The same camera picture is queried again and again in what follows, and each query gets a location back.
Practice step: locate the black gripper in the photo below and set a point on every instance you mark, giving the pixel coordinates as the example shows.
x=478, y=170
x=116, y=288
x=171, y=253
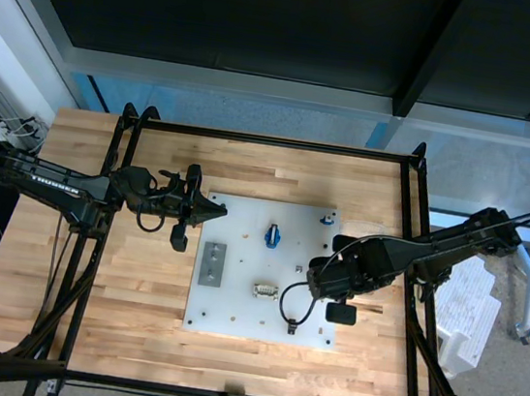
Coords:
x=188, y=207
x=341, y=314

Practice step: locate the small silver clamp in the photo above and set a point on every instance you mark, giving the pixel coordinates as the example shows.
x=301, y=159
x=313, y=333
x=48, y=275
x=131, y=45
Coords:
x=300, y=267

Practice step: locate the small blue white connector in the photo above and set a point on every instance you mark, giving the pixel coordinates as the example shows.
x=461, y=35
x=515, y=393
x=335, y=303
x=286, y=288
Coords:
x=326, y=220

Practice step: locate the blue round connector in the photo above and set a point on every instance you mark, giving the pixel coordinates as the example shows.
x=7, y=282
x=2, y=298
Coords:
x=271, y=240

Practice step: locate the black USB socket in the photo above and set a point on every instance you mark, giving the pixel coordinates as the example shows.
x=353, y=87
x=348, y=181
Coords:
x=293, y=329

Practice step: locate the beige multi-pin connector housing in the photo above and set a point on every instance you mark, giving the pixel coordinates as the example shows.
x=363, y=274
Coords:
x=265, y=292

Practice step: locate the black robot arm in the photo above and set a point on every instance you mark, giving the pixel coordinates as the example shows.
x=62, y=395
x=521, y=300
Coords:
x=52, y=180
x=434, y=252

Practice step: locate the grey metal plate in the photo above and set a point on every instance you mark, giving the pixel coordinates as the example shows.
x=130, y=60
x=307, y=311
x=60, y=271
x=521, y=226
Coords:
x=205, y=263

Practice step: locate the white foam packaging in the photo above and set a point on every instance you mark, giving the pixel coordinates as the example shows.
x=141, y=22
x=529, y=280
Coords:
x=466, y=322

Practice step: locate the white task board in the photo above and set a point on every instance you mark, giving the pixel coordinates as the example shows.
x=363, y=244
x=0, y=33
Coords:
x=241, y=302

